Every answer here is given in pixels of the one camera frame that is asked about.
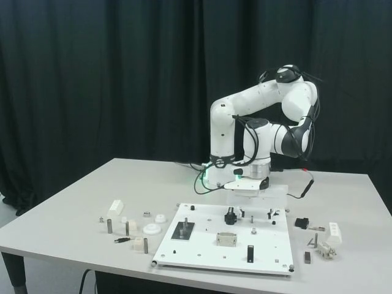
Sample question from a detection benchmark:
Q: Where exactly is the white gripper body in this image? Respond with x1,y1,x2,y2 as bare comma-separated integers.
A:
227,185,289,207

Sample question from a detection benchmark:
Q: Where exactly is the long white peg holder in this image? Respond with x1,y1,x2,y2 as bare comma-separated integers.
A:
107,200,125,216

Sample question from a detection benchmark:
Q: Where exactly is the white task board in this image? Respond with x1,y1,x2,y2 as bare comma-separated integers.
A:
151,202,296,271

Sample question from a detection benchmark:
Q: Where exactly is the beige waterproof plug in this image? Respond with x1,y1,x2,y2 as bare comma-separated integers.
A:
316,241,336,255

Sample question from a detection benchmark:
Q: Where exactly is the white plug holder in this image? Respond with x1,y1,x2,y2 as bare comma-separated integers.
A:
326,222,343,244

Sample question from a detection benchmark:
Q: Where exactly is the white large gear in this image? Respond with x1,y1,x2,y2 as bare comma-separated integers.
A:
142,224,162,236

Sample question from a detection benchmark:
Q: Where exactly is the black USB plug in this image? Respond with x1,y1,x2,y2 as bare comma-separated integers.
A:
113,236,139,245

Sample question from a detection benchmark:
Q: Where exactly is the black curtain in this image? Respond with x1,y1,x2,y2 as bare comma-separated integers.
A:
0,0,392,217

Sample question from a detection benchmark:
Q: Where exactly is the black table leg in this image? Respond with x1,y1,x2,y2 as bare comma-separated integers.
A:
1,251,26,294

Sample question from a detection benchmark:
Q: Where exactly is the black base cable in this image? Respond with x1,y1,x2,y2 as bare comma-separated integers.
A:
187,161,216,195

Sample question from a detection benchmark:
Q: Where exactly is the black floor cable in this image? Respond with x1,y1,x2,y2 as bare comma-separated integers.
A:
79,260,98,294

